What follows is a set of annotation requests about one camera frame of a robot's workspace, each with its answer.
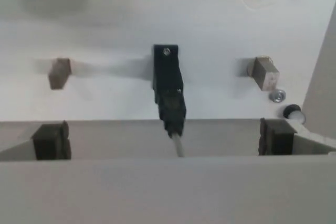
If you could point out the black round knob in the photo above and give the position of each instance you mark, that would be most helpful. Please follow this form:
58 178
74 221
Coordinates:
291 110

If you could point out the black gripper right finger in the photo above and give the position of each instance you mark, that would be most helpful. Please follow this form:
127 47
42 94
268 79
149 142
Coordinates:
275 137

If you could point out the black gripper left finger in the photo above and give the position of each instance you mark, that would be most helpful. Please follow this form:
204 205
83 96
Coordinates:
51 142

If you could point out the metal square peg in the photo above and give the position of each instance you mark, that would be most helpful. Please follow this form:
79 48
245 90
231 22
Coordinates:
60 73
265 73

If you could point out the white task board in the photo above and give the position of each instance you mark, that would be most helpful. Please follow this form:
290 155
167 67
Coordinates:
110 30

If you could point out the silver metal screw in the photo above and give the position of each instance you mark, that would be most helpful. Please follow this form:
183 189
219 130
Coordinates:
277 96

